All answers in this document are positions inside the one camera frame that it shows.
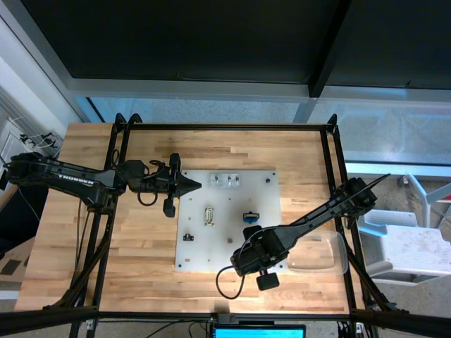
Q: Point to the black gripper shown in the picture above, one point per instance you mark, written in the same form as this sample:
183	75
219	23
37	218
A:
158	183
246	262

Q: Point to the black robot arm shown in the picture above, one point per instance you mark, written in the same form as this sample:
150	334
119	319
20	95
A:
75	179
317	214

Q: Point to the white board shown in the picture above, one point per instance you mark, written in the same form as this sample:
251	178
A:
218	246

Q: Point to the beige connector housing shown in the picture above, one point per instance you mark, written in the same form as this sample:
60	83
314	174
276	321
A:
209	216

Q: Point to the aluminium bar with screws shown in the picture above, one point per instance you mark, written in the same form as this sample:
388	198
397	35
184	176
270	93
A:
225	180

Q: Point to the blue and black connector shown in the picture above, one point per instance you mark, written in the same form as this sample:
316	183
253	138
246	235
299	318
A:
251	218

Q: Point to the small black clamp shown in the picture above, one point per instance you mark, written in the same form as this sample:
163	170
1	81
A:
188	237

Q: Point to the clear plastic tub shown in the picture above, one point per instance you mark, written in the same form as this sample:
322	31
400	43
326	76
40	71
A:
317	257

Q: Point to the blue screen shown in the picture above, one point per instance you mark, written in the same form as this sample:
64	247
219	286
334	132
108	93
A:
257	332

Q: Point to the white step stool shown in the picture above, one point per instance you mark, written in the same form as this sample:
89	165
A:
415	246

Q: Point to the tan cardboard sheet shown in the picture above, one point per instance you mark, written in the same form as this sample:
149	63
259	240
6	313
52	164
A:
17	251

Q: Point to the small grey camera box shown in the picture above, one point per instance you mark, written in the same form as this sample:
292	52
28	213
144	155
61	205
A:
224	318

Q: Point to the black metal frame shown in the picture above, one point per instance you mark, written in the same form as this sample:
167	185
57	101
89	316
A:
225	126

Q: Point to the black square post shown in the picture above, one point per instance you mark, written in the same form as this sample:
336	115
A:
327	53

